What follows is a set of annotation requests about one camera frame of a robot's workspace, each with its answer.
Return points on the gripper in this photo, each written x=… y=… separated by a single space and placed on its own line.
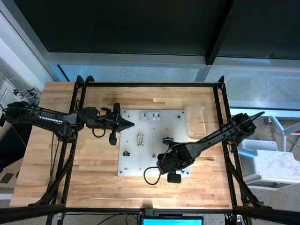
x=105 y=122
x=170 y=166

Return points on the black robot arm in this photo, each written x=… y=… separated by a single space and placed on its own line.
x=211 y=138
x=50 y=119

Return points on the grey connector housing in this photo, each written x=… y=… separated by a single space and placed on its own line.
x=140 y=140

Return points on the blue and black connector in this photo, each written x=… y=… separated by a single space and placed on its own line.
x=167 y=139

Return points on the white board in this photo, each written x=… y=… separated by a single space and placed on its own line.
x=140 y=164

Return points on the small black clamp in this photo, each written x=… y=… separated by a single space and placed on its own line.
x=126 y=153

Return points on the clear plastic tub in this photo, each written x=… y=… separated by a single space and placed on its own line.
x=197 y=122

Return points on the blue laptop screen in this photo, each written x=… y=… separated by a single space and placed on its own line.
x=171 y=221

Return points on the white plastic stool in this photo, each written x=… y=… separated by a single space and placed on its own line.
x=274 y=164

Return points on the cardboard box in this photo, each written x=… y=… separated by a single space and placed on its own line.
x=10 y=173

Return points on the black table frame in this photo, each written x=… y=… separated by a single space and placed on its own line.
x=150 y=84

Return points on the black camera on frame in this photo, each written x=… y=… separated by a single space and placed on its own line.
x=149 y=211

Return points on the grey metal chair frame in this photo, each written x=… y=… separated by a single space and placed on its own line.
x=279 y=126

